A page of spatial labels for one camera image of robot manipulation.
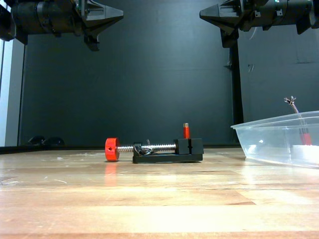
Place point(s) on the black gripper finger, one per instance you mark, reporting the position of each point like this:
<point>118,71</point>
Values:
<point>219,12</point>
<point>97,26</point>
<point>226,25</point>
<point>109,13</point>

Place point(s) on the red RCA socket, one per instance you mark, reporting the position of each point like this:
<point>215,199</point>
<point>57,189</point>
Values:
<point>187,133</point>

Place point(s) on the clear plastic tub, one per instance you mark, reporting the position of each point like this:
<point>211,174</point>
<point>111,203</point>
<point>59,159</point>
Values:
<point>269,144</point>

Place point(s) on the black vise with red knob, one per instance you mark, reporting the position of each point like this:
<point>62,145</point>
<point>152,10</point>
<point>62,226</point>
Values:
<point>192,149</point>

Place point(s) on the white foam block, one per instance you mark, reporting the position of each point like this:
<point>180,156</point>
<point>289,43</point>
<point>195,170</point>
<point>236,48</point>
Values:
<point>305,153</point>

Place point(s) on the black vertical post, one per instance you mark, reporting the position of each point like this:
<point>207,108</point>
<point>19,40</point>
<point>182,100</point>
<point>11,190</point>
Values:
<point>238,112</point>

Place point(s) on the black frame clamp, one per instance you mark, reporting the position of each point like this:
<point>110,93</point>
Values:
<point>53,140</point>
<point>36,139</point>

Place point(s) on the black aluminium table frame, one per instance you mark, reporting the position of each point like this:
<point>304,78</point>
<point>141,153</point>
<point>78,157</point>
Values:
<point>49,149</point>

